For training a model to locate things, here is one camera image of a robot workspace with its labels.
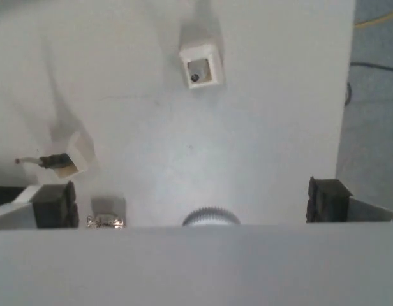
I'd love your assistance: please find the yellow cable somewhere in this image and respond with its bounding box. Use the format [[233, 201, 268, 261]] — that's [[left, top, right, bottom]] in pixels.
[[354, 3, 393, 31]]

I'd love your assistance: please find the white square holder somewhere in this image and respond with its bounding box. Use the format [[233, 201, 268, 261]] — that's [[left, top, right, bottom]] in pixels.
[[178, 14, 225, 90]]

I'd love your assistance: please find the white USB plug holder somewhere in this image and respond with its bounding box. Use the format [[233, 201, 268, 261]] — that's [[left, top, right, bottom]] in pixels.
[[52, 129, 96, 179]]

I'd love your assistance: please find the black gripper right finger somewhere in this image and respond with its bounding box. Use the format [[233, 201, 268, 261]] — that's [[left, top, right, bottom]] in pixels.
[[306, 176, 393, 224]]

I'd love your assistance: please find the white Ethernet plug holder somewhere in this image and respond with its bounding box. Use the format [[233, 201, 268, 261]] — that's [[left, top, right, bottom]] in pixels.
[[89, 196, 126, 229]]

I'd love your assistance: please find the black cable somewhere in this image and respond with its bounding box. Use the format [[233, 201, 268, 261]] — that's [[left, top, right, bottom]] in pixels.
[[343, 62, 393, 106]]

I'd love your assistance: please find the white gear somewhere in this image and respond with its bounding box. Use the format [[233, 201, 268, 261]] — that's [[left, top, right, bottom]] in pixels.
[[182, 206, 242, 227]]

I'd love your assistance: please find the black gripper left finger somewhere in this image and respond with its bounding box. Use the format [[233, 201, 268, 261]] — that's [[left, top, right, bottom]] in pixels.
[[0, 180, 80, 230]]

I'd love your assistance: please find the clear Ethernet plug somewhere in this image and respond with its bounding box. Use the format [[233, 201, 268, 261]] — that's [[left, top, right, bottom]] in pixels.
[[85, 215, 126, 229]]

